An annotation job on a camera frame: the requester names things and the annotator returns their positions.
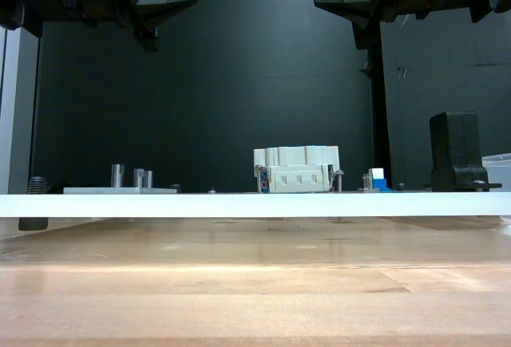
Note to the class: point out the white taskboard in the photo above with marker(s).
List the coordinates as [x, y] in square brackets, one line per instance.
[239, 205]

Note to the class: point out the beige connector housing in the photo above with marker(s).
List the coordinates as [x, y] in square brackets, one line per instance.
[295, 163]

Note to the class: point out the black plug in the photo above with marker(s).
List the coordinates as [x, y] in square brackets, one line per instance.
[455, 151]

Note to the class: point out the short silver metal peg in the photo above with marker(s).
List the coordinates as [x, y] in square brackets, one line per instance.
[138, 178]
[149, 179]

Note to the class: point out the tall silver metal peg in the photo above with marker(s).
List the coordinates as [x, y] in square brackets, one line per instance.
[117, 175]

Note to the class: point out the silver connector screw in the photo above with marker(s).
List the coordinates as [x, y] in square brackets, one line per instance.
[338, 181]

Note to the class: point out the small silver clamp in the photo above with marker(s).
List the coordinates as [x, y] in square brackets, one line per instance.
[365, 182]

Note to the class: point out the blue white connector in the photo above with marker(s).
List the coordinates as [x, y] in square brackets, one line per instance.
[379, 183]

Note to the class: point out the grey metal plate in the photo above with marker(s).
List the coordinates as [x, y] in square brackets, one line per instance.
[100, 190]

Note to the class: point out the clear plastic tub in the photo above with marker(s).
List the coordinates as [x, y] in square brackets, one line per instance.
[499, 171]

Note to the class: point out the black threaded screw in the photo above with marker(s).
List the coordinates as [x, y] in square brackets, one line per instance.
[36, 185]

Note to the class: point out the black board foot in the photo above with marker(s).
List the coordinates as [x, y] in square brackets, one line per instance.
[32, 224]

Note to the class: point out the black window post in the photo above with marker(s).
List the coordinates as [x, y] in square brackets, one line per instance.
[379, 123]

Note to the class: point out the grey metal window frame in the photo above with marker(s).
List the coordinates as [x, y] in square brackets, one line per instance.
[16, 123]

